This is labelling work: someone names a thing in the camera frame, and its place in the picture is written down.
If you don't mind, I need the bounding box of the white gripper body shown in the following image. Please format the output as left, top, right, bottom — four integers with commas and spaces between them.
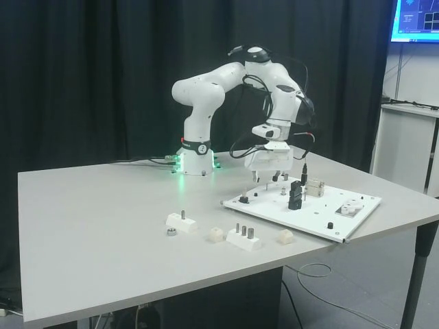
244, 147, 295, 179

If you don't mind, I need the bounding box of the white round peg holder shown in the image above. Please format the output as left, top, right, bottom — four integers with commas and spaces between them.
226, 228, 263, 252

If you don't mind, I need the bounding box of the white square peg holder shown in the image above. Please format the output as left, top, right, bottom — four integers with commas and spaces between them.
165, 212, 200, 234

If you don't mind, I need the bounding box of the black D-SUB plug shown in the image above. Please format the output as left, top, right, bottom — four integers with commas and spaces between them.
287, 179, 305, 211

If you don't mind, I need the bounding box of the white task board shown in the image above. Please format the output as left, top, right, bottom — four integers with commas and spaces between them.
219, 176, 383, 245

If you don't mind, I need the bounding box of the cream square holder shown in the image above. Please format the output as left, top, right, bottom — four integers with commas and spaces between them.
208, 226, 226, 243
276, 228, 295, 245

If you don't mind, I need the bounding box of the white cabinet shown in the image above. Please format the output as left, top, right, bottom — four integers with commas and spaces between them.
371, 101, 439, 199

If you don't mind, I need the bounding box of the black table base panel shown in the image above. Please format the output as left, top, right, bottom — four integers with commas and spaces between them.
77, 265, 285, 329

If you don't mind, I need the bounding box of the dark grey table leg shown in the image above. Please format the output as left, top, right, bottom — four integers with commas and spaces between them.
400, 222, 434, 329

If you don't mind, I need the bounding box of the black curtain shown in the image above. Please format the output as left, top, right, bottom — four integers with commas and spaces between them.
0, 0, 394, 174

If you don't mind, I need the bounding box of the blue monitor screen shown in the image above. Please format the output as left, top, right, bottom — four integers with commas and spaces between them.
390, 0, 439, 44

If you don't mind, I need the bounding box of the flat white mount plate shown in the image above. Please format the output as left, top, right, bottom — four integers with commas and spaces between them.
263, 139, 289, 151

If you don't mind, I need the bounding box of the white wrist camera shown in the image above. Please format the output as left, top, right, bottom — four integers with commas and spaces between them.
252, 125, 279, 138

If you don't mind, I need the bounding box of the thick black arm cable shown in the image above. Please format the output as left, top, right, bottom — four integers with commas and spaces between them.
228, 75, 275, 155

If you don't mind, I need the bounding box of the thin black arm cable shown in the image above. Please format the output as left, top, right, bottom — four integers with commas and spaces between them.
227, 45, 316, 117

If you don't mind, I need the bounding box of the grey floor cable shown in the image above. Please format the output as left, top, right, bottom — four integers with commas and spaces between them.
295, 262, 347, 309

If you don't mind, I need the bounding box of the black base cable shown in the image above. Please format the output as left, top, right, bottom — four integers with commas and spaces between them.
116, 156, 179, 169

